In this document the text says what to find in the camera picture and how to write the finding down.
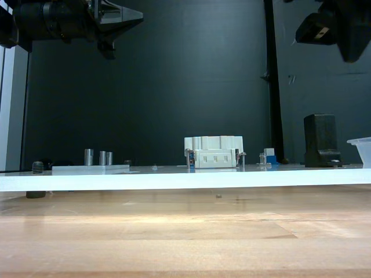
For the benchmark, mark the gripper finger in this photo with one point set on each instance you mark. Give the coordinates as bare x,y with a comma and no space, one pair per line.
353,37
130,16
108,34

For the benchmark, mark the medium steel bar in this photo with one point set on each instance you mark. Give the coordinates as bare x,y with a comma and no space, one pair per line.
102,157

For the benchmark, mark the wide steel bar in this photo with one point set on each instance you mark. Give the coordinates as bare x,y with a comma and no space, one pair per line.
88,156

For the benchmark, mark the narrow steel bar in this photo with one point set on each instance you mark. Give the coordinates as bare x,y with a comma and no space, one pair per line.
109,158

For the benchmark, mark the white bar holder plate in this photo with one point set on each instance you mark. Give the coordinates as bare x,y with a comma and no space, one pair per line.
87,169

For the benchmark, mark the white taskboard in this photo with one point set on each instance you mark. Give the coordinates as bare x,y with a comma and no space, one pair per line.
174,181

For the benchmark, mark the clear plastic tub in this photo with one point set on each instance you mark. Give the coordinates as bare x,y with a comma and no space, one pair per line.
363,150

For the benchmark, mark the light grey upright panel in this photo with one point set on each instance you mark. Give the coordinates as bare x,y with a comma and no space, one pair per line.
11,116

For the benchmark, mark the small black screw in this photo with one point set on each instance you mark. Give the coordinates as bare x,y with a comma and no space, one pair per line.
127,162
285,161

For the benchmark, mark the blue and white connector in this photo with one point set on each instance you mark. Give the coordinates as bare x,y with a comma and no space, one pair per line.
271,159

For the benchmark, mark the small silver standoff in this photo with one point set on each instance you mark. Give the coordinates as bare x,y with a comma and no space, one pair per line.
262,158

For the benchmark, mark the silver pan-head screw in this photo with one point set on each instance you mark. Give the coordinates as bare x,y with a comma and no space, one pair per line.
243,159
188,150

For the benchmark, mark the small blue terminal piece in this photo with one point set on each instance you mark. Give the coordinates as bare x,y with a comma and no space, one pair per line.
192,157

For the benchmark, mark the white ridged connector housing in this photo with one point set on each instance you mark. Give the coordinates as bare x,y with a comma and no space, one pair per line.
214,142

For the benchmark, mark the black ribbed screw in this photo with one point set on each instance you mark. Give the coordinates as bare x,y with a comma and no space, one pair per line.
38,168

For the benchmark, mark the white three-window connector block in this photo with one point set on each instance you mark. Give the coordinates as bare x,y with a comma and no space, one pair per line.
214,158

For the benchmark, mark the black board foot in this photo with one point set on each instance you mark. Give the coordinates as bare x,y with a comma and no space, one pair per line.
36,194

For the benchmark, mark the black angled bracket block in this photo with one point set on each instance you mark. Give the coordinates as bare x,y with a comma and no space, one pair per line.
320,139

